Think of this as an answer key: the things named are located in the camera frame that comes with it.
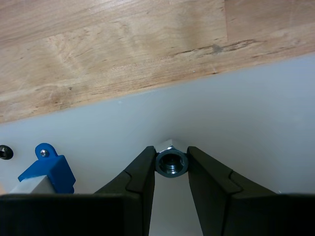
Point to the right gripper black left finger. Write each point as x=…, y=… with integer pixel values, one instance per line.
x=128, y=209

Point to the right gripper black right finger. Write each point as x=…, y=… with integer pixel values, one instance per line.
x=233, y=209

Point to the silver M12 hex nut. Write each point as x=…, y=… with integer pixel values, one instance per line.
x=166, y=145

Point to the white plastic board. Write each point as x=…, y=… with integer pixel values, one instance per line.
x=221, y=110

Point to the black board screw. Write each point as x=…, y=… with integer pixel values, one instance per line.
x=4, y=152

